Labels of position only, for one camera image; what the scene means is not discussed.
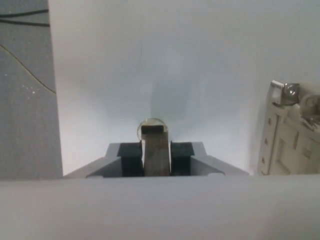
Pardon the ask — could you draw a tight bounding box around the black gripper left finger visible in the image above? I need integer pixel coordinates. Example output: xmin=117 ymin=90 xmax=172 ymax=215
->
xmin=61 ymin=141 xmax=145 ymax=180

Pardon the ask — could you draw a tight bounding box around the thin grey floor wire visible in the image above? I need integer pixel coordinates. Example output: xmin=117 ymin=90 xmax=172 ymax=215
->
xmin=0 ymin=43 xmax=57 ymax=95

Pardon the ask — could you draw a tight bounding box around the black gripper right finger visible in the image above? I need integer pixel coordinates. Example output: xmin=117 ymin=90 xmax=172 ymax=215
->
xmin=170 ymin=141 xmax=250 ymax=177

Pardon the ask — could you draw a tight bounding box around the white task board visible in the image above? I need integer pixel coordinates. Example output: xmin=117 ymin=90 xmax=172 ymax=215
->
xmin=47 ymin=0 xmax=320 ymax=180

